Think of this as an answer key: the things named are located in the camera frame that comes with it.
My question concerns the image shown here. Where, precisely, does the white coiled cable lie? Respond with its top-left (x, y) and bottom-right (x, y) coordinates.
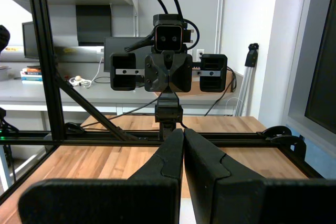
top-left (69, 57), bottom-right (105, 89)

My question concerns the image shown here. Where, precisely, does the white task board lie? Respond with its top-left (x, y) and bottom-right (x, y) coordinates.
top-left (179, 198), bottom-right (197, 224)

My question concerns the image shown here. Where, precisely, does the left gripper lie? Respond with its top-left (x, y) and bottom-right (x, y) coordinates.
top-left (109, 52), bottom-right (228, 93)

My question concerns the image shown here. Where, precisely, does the black frame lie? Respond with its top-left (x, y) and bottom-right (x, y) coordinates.
top-left (0, 0), bottom-right (324, 205)

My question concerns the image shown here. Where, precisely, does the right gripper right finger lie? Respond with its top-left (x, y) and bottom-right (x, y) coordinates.
top-left (184, 128), bottom-right (336, 224)

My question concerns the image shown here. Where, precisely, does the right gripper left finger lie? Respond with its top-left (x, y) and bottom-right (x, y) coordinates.
top-left (18, 128), bottom-right (184, 224)

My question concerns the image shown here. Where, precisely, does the folded aluminium tripod stand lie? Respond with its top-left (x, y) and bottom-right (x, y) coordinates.
top-left (235, 42), bottom-right (260, 117)

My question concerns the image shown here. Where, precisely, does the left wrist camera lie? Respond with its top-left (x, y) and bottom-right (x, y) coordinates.
top-left (154, 24), bottom-right (184, 52)

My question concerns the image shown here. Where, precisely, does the stack of books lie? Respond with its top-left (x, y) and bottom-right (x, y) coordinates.
top-left (20, 67), bottom-right (43, 83)

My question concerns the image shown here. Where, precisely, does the dark computer monitor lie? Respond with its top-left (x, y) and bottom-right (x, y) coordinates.
top-left (103, 37), bottom-right (156, 73)
top-left (22, 21), bottom-right (40, 60)

